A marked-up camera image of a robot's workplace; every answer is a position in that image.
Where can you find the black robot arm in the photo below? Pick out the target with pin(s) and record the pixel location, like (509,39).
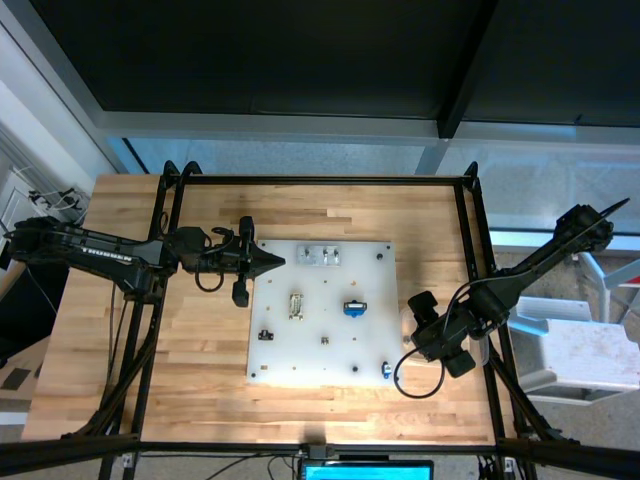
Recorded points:
(110,255)
(530,265)

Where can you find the small black clamp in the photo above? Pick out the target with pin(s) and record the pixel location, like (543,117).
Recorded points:
(266,335)

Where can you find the aluminium bar with screws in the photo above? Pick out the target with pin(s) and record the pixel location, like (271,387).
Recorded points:
(320,255)

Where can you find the white board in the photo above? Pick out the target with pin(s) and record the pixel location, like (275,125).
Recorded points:
(300,360)

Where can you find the blue connector block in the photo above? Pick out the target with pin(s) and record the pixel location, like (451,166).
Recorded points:
(356,307)

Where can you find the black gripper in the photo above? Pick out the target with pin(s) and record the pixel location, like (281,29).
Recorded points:
(245,260)
(437,340)

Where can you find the white step stool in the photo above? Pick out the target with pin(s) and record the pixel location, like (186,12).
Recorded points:
(585,350)

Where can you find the white grey connector housing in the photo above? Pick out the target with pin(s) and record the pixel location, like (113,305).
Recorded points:
(297,306)

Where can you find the grey chair base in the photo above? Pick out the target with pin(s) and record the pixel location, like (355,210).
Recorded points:
(597,280)

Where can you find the laptop screen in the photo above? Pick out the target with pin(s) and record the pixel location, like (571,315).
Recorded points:
(365,472)

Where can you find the black aluminium frame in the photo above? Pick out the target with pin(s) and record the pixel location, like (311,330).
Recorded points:
(50,455)

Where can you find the small blue white connector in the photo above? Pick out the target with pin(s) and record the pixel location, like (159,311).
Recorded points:
(386,369)

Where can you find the clear plastic tub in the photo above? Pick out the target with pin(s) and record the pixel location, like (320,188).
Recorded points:
(481,350)

